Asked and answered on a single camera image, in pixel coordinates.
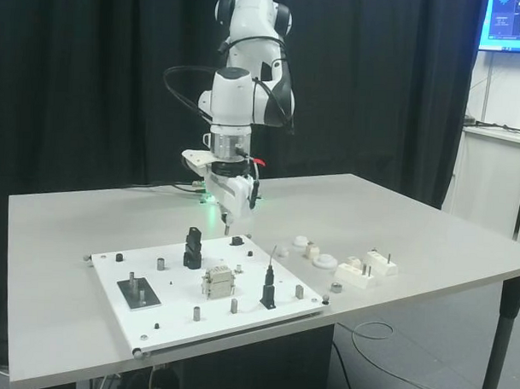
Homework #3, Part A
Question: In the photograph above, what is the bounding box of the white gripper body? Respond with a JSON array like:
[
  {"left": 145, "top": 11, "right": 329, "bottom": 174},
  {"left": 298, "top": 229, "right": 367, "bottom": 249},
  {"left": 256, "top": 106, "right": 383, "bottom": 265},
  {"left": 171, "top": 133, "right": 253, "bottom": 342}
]
[{"left": 205, "top": 173, "right": 253, "bottom": 221}]

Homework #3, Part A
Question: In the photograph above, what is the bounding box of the white peg holder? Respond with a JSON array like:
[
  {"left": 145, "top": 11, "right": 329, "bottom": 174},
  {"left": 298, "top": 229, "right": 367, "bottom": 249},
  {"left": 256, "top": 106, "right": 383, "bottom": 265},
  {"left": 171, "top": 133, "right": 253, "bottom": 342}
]
[
  {"left": 334, "top": 262, "right": 377, "bottom": 290},
  {"left": 361, "top": 247, "right": 400, "bottom": 278}
]

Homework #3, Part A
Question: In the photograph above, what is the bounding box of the thin black rod with red tag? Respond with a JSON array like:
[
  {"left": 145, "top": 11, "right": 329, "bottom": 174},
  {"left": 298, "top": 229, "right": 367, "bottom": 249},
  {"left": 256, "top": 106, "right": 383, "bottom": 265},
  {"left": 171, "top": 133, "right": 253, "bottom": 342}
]
[{"left": 236, "top": 148, "right": 267, "bottom": 212}]

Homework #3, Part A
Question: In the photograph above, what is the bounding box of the white flat mounting plate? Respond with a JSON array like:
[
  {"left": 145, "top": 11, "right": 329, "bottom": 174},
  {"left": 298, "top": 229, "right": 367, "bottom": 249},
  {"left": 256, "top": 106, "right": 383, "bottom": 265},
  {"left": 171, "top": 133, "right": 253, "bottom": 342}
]
[{"left": 180, "top": 149, "right": 213, "bottom": 168}]

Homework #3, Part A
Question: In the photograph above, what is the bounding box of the black D-SUB plug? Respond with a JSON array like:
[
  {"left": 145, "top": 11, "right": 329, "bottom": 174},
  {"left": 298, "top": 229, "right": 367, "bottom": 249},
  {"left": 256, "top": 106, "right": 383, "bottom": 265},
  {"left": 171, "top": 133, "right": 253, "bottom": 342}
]
[{"left": 181, "top": 226, "right": 204, "bottom": 271}]

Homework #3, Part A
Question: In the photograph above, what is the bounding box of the beige waterproof plug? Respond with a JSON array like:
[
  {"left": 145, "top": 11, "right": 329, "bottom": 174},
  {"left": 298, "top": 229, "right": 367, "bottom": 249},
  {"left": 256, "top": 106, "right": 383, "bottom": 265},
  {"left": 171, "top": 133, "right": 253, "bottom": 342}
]
[{"left": 199, "top": 265, "right": 238, "bottom": 298}]

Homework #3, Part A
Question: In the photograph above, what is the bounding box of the black Ethernet plug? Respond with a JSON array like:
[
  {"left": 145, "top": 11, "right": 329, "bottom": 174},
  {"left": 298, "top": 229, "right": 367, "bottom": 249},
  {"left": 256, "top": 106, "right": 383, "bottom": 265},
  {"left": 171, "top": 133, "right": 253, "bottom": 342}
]
[{"left": 259, "top": 244, "right": 280, "bottom": 311}]

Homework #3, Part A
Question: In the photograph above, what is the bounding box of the white large gear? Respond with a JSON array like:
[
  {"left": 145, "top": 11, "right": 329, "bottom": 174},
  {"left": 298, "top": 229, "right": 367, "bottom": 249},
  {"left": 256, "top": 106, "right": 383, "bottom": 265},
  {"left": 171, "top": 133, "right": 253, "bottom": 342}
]
[{"left": 311, "top": 254, "right": 338, "bottom": 270}]

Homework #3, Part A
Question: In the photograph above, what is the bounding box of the white task board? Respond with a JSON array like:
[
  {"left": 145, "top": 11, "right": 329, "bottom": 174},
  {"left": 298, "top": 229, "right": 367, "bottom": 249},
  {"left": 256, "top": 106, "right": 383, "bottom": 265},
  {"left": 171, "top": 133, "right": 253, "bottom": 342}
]
[{"left": 79, "top": 229, "right": 335, "bottom": 367}]

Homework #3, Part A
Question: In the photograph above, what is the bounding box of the black curtain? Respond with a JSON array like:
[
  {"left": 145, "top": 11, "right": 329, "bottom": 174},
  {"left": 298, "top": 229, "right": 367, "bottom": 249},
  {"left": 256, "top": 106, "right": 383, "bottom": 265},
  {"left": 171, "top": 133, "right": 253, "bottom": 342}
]
[{"left": 0, "top": 0, "right": 486, "bottom": 374}]

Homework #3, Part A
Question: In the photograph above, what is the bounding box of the white cabinet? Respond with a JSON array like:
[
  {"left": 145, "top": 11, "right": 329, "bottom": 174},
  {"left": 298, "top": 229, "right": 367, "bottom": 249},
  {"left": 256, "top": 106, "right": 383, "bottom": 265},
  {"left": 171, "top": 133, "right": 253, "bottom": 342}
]
[{"left": 440, "top": 123, "right": 520, "bottom": 247}]

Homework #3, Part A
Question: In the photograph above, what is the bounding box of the dark table leg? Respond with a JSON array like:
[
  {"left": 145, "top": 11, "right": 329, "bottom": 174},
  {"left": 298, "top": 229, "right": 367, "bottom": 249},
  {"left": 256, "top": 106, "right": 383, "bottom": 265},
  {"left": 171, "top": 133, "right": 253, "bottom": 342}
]
[{"left": 478, "top": 270, "right": 520, "bottom": 389}]

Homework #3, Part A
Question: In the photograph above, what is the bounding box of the blue display screen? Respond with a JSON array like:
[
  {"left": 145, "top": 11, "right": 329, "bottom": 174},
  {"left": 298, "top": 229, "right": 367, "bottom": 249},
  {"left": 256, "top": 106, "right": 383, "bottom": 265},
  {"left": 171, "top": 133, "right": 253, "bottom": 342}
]
[{"left": 477, "top": 0, "right": 520, "bottom": 54}]

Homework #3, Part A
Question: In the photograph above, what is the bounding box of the silver sensor ring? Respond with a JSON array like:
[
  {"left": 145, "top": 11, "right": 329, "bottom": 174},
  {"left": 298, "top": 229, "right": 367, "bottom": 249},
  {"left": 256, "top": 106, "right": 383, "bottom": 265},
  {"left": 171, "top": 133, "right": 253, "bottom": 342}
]
[{"left": 209, "top": 131, "right": 249, "bottom": 160}]

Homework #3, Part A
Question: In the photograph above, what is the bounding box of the black base cable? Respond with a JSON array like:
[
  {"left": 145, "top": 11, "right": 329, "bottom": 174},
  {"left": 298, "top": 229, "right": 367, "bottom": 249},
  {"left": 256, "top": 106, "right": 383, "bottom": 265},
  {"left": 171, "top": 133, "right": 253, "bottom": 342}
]
[{"left": 126, "top": 179, "right": 204, "bottom": 195}]

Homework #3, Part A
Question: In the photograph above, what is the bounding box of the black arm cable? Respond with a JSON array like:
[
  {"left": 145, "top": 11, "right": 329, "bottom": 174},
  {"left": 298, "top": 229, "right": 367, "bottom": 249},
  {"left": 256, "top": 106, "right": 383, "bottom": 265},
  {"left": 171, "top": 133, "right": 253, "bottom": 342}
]
[
  {"left": 161, "top": 65, "right": 219, "bottom": 132},
  {"left": 217, "top": 32, "right": 300, "bottom": 136}
]

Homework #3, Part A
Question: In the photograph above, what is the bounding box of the grey floor cable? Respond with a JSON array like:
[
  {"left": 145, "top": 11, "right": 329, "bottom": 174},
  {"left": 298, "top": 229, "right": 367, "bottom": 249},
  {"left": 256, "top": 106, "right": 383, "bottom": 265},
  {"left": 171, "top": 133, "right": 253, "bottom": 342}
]
[{"left": 349, "top": 319, "right": 414, "bottom": 389}]

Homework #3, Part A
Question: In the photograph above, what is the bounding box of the black floor cable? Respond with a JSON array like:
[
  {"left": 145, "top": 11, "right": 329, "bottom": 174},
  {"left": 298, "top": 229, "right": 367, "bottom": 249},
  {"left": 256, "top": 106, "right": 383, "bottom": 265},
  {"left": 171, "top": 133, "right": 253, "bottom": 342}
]
[{"left": 330, "top": 328, "right": 357, "bottom": 389}]

